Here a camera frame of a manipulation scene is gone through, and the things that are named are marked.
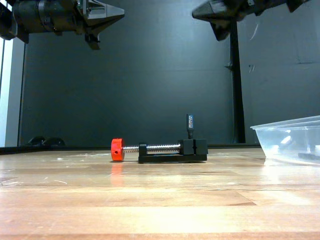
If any black vise with orange knob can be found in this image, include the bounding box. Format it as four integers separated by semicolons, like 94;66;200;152
110;137;209;165

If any black vertical post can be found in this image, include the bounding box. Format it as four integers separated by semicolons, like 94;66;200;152
229;19;247;145

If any black table frame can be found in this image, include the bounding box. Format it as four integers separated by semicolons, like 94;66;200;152
0;136;262;152

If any clear plastic tub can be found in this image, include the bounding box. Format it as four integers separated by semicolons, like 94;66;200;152
249;115;320;166

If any USB-C socket with blue label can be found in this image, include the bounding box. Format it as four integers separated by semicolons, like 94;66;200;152
186;113;195;140

